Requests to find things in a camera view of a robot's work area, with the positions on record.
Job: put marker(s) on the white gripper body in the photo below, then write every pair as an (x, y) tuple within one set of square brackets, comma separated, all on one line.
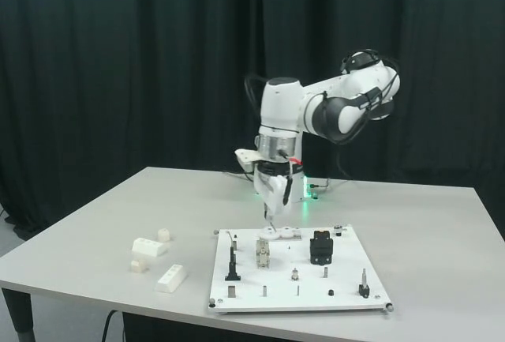
[(272, 192)]

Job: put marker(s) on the small metal square peg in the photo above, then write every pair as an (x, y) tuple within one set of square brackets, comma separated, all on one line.
[(272, 226)]

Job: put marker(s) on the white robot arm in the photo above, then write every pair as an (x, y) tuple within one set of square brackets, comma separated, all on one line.
[(282, 109)]

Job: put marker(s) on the large metal square peg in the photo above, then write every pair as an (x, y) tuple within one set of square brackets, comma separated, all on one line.
[(231, 292)]

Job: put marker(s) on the long white peg holder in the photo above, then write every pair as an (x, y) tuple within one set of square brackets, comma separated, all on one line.
[(150, 248), (170, 279)]

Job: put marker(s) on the black rod with red tag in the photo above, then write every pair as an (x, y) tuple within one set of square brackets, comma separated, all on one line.
[(286, 194)]

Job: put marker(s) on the white large gear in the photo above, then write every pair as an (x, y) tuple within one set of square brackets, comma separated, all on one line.
[(269, 234)]

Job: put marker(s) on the white medium gear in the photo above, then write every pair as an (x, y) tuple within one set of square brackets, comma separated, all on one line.
[(288, 232)]

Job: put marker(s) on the black D-SUB plug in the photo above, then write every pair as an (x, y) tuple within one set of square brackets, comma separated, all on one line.
[(321, 249)]

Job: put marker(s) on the metal BNC plug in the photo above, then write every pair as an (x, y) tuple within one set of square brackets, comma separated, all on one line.
[(295, 275)]

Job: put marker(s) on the metal bolt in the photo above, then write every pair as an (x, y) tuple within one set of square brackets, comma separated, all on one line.
[(338, 230)]

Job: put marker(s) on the white task board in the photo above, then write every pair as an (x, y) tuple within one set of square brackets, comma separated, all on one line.
[(300, 279)]

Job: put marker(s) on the black USB plug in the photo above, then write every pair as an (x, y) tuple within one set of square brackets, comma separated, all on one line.
[(232, 275)]

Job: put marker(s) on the small white plug holder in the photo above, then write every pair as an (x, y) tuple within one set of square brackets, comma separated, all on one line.
[(139, 266), (163, 235)]

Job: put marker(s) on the metal waterproof plug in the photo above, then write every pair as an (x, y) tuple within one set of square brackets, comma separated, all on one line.
[(364, 288)]

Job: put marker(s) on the black curtain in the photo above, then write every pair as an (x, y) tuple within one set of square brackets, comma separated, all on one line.
[(118, 61)]

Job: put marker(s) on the dark grey table leg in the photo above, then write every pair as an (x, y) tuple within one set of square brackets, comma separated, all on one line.
[(17, 314)]

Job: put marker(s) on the small white camera box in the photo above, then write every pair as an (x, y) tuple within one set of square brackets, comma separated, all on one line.
[(248, 166)]

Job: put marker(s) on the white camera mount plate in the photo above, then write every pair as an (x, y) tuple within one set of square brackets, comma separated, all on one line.
[(248, 155)]

